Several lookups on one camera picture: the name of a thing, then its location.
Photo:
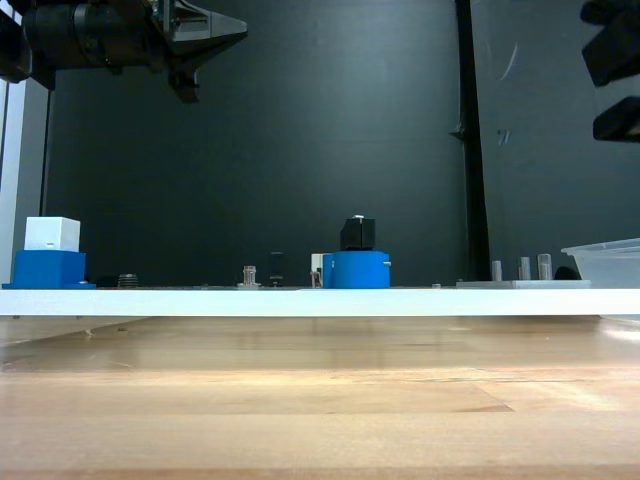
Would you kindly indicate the black threaded stud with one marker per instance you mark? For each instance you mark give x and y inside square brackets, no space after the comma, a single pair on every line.
[128,280]

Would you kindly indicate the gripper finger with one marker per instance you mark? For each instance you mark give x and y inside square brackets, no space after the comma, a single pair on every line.
[620,120]
[227,27]
[205,52]

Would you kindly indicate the grey aluminium wall frame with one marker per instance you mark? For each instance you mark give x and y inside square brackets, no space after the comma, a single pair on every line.
[15,175]

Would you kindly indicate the small blue square holder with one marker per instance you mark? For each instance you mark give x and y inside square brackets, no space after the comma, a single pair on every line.
[45,270]

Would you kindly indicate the small metal coax connector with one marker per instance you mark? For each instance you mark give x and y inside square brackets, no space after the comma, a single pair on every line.
[249,277]

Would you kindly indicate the clear plastic tub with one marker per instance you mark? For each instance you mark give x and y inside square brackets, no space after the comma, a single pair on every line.
[610,265]

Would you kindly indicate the short metal peg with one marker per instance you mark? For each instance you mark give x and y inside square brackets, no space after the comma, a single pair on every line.
[544,267]
[497,270]
[524,268]

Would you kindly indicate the blue round holder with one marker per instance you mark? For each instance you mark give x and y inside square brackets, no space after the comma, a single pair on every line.
[355,270]

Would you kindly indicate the beige multi-pin connector housing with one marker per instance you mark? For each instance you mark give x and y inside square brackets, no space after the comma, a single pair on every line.
[316,265]

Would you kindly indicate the white cube plug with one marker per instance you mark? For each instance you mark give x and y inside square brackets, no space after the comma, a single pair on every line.
[52,232]

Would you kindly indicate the black clamp plug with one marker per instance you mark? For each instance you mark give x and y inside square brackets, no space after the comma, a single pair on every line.
[357,232]

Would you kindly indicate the black room pillar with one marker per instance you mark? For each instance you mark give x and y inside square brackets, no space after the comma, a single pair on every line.
[472,150]

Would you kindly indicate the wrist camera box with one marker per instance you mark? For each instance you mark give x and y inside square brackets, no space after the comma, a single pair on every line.
[615,55]

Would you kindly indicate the white taskboard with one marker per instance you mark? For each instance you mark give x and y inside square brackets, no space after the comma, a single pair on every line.
[250,302]

